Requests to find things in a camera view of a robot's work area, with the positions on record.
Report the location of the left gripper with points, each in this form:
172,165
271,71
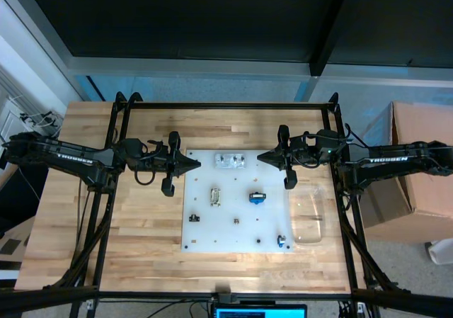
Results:
172,169

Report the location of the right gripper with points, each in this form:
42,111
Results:
286,155

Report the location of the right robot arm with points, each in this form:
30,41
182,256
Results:
385,160

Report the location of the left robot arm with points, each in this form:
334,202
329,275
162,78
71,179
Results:
70,155

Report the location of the beige many-pin connector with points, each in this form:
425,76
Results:
215,197

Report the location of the clear plastic container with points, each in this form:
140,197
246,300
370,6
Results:
308,222

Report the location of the blue socket block black top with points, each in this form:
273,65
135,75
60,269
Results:
257,198

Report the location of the white task board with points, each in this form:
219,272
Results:
233,190

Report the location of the blue socket block grey jack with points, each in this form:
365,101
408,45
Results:
281,245

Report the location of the cardboard box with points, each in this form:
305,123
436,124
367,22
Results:
421,137

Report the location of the blue screen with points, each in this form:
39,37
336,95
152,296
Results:
258,312

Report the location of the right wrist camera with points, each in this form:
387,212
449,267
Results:
299,146

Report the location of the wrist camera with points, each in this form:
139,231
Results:
161,149
299,146

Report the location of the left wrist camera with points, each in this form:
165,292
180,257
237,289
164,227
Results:
161,149

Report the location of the black frame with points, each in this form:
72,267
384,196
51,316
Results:
226,106

